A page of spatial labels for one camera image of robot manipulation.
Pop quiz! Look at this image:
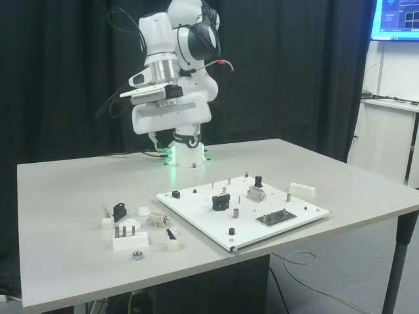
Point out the black curtain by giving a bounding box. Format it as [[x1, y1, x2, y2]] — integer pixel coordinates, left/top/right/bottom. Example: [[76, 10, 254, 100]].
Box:
[[0, 0, 378, 166]]

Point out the black base cable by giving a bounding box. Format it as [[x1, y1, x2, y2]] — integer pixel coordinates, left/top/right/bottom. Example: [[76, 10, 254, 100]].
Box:
[[107, 149, 172, 158]]

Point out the flat white mounting plate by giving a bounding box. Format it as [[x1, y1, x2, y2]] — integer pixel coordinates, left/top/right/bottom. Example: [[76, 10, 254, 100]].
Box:
[[118, 83, 167, 99]]

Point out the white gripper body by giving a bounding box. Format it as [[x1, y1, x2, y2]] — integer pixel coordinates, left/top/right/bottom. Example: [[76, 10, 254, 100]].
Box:
[[131, 92, 212, 135]]

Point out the grey floor cable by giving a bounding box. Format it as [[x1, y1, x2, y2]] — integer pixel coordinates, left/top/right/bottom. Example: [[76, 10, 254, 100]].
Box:
[[270, 250, 389, 314]]

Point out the white peg holder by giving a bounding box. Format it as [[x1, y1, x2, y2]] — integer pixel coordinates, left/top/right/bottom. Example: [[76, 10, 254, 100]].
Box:
[[112, 230, 150, 251]]

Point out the empty white holder block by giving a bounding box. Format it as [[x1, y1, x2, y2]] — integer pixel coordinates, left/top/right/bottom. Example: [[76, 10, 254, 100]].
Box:
[[288, 182, 317, 197]]

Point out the black table leg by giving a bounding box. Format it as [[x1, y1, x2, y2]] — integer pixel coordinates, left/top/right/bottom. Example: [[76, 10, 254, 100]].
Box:
[[382, 214, 412, 314]]

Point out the silver flange ring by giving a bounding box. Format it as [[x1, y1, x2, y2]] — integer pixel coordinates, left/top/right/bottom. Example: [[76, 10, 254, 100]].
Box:
[[146, 58, 181, 85]]

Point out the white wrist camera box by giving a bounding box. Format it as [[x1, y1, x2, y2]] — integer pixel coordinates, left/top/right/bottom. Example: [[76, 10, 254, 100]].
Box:
[[128, 67, 154, 88]]

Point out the blue screen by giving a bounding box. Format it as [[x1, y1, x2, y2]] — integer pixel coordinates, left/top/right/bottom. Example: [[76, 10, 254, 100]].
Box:
[[371, 0, 419, 42]]

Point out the white cabinet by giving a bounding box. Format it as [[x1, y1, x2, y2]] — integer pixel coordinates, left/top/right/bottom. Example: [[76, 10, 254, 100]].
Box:
[[346, 97, 419, 189]]

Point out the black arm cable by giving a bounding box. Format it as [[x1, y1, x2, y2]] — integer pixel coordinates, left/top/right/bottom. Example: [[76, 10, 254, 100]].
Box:
[[95, 7, 149, 119], [196, 0, 236, 106]]

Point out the black D-SUB plug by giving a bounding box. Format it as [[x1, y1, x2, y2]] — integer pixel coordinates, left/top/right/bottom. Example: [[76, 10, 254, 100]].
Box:
[[111, 203, 127, 221]]

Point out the white task board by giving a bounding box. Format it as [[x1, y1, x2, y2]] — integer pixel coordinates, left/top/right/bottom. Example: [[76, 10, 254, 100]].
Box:
[[154, 171, 335, 254]]

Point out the beige waterproof plug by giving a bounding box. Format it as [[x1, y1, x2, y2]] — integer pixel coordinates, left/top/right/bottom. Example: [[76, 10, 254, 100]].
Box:
[[148, 212, 170, 227]]

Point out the white large gear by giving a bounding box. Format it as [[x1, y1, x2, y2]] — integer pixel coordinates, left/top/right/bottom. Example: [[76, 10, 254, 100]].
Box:
[[118, 219, 143, 234]]

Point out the thin black rod red tag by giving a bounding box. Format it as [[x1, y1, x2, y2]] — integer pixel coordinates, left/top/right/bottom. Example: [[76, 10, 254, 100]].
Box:
[[181, 58, 235, 75]]

